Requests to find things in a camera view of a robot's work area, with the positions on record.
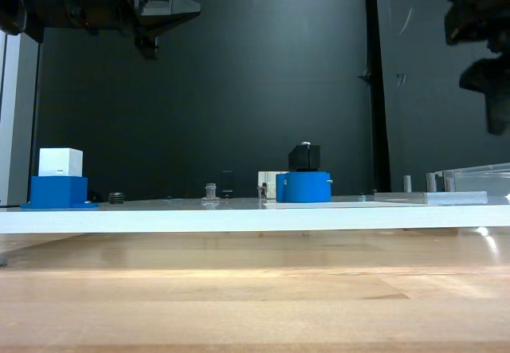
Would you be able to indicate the grey aluminium frame post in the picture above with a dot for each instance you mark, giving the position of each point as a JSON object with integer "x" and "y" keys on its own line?
{"x": 16, "y": 130}

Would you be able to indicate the small black connector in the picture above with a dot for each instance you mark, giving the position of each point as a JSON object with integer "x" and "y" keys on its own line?
{"x": 228, "y": 181}

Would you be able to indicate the blue round holder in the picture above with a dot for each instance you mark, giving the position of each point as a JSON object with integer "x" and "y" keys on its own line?
{"x": 307, "y": 187}

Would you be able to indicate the white cube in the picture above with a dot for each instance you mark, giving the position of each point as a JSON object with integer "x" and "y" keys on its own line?
{"x": 60, "y": 161}

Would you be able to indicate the medium steel peg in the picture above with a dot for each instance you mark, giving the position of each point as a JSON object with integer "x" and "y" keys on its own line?
{"x": 432, "y": 182}
{"x": 449, "y": 183}

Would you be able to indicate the small metal connector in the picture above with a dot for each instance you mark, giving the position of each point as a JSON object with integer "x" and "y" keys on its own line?
{"x": 261, "y": 193}

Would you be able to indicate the black frame post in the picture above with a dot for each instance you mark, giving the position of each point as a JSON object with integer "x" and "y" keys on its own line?
{"x": 376, "y": 90}

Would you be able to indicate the grey peg plate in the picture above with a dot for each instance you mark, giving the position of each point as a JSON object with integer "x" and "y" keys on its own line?
{"x": 454, "y": 197}

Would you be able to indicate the thin steel peg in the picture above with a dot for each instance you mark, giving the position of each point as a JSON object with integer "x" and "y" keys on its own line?
{"x": 407, "y": 183}

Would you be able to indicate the beige connector housing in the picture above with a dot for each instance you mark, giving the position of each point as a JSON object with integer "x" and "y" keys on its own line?
{"x": 267, "y": 181}

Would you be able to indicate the large white board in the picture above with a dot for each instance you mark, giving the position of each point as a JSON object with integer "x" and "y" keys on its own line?
{"x": 199, "y": 219}

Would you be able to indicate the black knurled plug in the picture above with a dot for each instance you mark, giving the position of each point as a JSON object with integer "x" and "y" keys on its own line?
{"x": 116, "y": 197}

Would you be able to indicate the blue square base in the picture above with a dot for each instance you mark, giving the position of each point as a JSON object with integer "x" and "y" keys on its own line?
{"x": 57, "y": 191}

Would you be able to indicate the black block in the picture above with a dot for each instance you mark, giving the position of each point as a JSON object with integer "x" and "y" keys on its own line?
{"x": 304, "y": 157}

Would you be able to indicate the clear plastic socket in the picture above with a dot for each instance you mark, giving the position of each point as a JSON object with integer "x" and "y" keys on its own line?
{"x": 211, "y": 193}

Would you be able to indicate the clear plastic tub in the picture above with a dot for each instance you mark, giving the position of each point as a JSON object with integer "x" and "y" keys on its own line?
{"x": 494, "y": 173}

